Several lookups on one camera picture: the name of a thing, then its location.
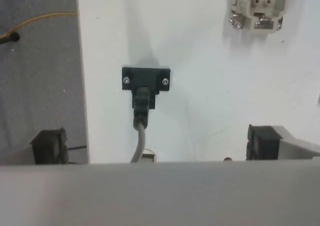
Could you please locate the black Ethernet plug grey cable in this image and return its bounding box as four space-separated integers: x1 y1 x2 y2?
131 85 157 164

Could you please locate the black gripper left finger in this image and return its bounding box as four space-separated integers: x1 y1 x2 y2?
0 127 69 166

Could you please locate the white task board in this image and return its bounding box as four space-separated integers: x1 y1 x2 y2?
76 0 320 165

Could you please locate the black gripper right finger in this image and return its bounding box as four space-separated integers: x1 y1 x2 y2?
246 123 320 162

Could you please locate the thin wire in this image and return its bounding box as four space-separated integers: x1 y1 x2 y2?
0 11 78 38

